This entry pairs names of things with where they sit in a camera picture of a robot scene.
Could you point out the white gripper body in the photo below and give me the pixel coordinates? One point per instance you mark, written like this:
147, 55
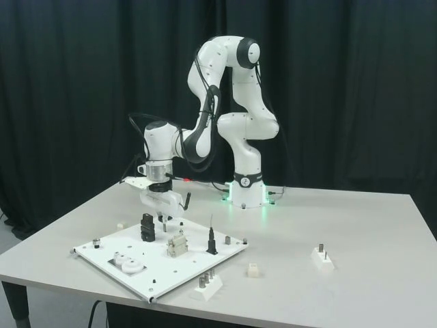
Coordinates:
164, 203

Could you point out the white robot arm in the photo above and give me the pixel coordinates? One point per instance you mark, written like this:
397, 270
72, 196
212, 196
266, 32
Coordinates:
246, 150

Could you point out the white round peg holder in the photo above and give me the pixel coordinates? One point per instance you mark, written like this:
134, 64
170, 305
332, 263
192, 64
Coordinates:
208, 292

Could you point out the white square peg holder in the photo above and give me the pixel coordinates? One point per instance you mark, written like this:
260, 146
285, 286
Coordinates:
323, 262

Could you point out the black D-SUB plug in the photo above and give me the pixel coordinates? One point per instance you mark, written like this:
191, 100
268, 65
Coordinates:
147, 229

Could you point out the beige metal connector block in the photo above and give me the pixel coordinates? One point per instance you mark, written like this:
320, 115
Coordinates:
177, 246

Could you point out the small cream plug holder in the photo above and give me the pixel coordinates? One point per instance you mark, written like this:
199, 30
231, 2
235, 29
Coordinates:
122, 226
252, 270

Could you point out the white task board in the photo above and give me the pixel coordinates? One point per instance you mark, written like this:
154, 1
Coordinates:
191, 266

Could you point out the small white gear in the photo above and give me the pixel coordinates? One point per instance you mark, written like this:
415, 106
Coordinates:
116, 254

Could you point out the large white gear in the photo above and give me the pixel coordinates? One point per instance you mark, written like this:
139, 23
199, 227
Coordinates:
132, 267

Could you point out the medium white gear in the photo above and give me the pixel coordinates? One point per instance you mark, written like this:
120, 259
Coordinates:
122, 260

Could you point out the round dark metal plug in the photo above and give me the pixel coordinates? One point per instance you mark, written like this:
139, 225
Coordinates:
97, 243

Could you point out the black curtains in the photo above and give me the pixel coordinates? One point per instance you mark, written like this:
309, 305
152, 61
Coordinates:
68, 68

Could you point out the black table leg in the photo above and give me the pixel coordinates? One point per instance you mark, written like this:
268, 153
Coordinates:
15, 304

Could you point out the flat white mount plate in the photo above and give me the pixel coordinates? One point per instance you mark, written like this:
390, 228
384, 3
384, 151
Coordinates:
136, 182

